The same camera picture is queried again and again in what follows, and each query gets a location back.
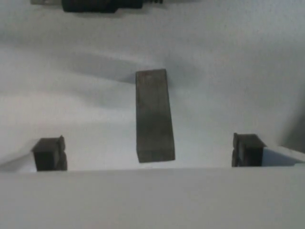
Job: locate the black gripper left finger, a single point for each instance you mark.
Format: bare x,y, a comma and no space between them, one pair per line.
48,152

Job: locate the metal square peg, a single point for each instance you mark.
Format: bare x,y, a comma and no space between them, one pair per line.
153,114

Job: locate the black USB plug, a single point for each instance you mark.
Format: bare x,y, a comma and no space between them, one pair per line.
90,6

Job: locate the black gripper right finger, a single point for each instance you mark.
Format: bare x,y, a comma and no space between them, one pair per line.
247,150

